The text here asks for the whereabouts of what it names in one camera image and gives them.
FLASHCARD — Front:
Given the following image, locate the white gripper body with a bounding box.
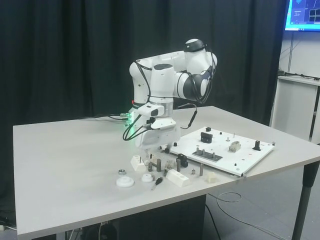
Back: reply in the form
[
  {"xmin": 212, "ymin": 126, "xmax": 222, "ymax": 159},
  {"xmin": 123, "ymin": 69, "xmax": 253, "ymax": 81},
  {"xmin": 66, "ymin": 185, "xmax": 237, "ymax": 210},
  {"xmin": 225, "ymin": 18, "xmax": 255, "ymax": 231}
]
[{"xmin": 135, "ymin": 124, "xmax": 181, "ymax": 152}]

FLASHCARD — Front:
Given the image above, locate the white peg holder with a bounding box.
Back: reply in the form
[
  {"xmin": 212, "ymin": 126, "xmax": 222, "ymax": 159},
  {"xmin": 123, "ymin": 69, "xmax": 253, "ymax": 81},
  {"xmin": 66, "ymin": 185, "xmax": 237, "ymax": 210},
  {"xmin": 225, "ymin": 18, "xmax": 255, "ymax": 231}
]
[
  {"xmin": 166, "ymin": 169, "xmax": 190, "ymax": 187},
  {"xmin": 130, "ymin": 154, "xmax": 149, "ymax": 172}
]

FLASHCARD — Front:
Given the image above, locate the flat white mounting plate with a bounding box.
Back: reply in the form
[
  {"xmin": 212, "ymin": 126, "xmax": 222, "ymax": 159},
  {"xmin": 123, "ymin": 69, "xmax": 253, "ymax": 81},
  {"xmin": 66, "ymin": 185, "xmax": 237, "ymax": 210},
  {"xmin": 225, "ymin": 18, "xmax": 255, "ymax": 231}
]
[{"xmin": 149, "ymin": 117, "xmax": 177, "ymax": 131}]

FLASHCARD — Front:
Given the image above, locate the black D-SUB plug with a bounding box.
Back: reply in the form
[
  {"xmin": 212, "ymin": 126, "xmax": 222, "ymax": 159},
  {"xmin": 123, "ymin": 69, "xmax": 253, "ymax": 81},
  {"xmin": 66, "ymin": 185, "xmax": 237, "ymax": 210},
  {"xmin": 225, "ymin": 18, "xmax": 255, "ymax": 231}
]
[{"xmin": 176, "ymin": 154, "xmax": 189, "ymax": 168}]

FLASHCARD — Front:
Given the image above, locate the white large gear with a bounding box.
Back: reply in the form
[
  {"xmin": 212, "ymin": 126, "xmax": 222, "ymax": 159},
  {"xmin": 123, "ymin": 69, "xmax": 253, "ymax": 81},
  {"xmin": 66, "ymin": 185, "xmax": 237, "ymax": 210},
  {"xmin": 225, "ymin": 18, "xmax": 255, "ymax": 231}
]
[{"xmin": 115, "ymin": 176, "xmax": 136, "ymax": 188}]

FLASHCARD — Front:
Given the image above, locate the white task board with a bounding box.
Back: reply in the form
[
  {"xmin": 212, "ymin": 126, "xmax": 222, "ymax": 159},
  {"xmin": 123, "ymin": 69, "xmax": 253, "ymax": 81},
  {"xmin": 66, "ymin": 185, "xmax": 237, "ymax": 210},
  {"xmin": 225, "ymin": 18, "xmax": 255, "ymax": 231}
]
[{"xmin": 169, "ymin": 124, "xmax": 277, "ymax": 178}]

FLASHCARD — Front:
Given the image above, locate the black box under table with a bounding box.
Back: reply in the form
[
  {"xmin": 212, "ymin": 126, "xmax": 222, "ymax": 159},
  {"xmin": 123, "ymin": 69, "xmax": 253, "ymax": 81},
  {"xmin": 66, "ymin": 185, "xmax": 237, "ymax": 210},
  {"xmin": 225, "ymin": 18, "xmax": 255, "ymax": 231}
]
[{"xmin": 65, "ymin": 193, "xmax": 209, "ymax": 240}]

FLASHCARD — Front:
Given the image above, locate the black curtain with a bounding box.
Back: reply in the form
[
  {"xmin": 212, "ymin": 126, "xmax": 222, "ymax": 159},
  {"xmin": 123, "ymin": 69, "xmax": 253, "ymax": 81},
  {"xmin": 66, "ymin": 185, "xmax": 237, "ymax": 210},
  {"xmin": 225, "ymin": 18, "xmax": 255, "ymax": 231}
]
[{"xmin": 0, "ymin": 0, "xmax": 291, "ymax": 226}]

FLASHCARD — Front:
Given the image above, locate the white cabinet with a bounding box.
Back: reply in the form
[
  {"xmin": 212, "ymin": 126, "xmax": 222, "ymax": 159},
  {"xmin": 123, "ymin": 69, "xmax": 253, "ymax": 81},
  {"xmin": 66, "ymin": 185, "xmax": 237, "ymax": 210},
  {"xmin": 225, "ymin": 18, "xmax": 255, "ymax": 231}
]
[{"xmin": 269, "ymin": 73, "xmax": 320, "ymax": 145}]

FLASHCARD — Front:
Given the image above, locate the grey table leg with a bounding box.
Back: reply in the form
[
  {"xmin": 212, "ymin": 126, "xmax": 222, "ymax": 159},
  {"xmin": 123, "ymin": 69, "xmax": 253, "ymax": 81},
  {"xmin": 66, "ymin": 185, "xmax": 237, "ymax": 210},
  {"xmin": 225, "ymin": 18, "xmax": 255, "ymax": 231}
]
[{"xmin": 291, "ymin": 163, "xmax": 316, "ymax": 240}]

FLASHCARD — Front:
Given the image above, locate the blue screen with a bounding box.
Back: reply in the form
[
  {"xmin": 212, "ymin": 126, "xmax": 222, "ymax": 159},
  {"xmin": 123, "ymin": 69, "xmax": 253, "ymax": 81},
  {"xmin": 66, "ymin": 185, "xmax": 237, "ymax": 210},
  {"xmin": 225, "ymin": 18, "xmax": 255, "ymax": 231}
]
[{"xmin": 284, "ymin": 0, "xmax": 320, "ymax": 32}]

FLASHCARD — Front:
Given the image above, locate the black camera cable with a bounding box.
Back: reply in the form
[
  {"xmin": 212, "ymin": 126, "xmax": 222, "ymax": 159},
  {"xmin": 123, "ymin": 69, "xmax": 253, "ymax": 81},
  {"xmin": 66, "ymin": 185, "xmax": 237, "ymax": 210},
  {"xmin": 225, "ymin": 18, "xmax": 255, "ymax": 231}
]
[{"xmin": 122, "ymin": 116, "xmax": 154, "ymax": 141}]

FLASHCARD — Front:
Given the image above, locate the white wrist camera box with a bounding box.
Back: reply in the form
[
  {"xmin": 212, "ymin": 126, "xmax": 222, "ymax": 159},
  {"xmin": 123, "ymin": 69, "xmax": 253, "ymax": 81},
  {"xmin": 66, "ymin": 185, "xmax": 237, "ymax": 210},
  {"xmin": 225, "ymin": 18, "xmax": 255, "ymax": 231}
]
[{"xmin": 136, "ymin": 103, "xmax": 165, "ymax": 118}]

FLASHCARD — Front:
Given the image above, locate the thin black rod on wire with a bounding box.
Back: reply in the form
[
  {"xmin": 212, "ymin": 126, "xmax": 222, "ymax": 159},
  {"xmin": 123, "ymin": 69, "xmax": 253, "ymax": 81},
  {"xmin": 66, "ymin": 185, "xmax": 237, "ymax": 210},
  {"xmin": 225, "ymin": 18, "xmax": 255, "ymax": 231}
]
[{"xmin": 178, "ymin": 102, "xmax": 199, "ymax": 130}]

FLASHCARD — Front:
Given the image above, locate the black base cable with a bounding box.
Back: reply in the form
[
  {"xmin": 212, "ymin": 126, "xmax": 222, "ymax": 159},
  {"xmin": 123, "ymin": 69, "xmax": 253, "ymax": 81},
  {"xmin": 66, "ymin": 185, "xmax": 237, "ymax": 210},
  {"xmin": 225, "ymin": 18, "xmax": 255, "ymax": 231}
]
[{"xmin": 81, "ymin": 113, "xmax": 131, "ymax": 122}]

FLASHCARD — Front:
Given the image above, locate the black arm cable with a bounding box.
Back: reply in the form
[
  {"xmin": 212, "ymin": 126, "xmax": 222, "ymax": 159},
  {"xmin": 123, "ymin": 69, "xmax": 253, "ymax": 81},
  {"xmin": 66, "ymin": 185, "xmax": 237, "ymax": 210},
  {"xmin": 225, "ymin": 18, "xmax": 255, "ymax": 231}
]
[{"xmin": 135, "ymin": 44, "xmax": 216, "ymax": 104}]

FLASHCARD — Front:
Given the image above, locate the grey floor cable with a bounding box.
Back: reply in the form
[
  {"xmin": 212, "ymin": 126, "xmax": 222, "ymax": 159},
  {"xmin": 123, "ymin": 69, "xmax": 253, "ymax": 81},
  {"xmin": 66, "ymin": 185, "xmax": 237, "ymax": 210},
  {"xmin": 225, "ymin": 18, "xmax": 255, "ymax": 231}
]
[{"xmin": 215, "ymin": 191, "xmax": 296, "ymax": 229}]

